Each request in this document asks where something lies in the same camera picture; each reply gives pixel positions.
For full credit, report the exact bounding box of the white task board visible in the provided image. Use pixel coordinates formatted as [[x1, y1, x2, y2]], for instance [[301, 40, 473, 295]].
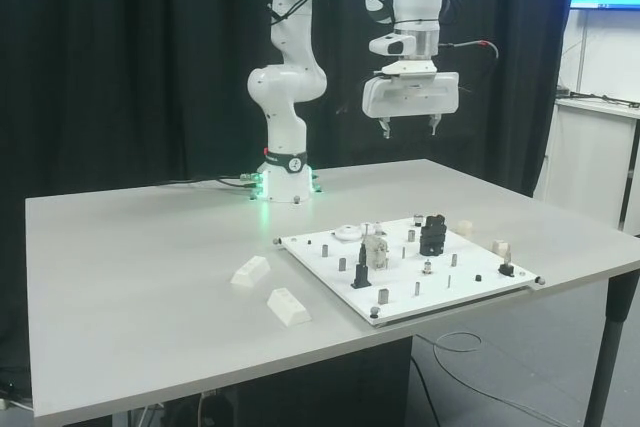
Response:
[[272, 213, 547, 331]]

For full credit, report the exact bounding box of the black base cable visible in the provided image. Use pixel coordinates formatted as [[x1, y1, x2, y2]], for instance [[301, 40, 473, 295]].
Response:
[[159, 174, 266, 191]]

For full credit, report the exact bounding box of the black curtain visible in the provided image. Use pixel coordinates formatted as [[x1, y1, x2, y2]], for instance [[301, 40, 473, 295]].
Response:
[[0, 0, 586, 398]]

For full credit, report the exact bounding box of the black table leg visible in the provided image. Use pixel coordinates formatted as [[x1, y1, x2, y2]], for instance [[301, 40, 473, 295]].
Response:
[[584, 276, 632, 427]]

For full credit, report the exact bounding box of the tall black plug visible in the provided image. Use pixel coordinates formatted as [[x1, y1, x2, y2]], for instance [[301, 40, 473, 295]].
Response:
[[351, 241, 372, 291]]

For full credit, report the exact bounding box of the flat white mounting plate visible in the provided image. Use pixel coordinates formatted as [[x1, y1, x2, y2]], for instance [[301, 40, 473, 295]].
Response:
[[380, 59, 437, 79]]

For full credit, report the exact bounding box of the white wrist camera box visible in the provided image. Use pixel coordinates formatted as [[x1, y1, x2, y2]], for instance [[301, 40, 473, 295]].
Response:
[[368, 32, 417, 57]]

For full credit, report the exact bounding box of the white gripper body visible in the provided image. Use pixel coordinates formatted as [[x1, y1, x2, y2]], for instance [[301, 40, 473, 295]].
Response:
[[360, 71, 460, 119]]

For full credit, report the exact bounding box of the black cabinet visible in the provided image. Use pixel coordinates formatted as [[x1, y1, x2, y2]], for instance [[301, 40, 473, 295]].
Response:
[[127, 336, 416, 427]]

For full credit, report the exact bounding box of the silver wrist ring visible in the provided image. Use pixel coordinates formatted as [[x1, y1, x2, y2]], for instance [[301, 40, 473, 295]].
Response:
[[409, 29, 441, 59]]

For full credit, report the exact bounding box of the long white holder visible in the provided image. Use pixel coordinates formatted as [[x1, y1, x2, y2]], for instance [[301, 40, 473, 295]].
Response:
[[266, 287, 314, 326], [229, 255, 272, 289]]

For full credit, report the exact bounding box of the grey floor cable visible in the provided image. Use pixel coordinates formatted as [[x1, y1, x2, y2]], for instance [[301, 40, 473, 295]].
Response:
[[414, 330, 601, 413]]

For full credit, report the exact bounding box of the black D-SUB plug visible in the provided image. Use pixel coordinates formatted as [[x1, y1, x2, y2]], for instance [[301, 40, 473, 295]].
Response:
[[418, 214, 448, 257]]

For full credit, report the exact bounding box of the white cabinet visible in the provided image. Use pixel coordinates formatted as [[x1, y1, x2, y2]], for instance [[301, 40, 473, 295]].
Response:
[[542, 94, 640, 238]]

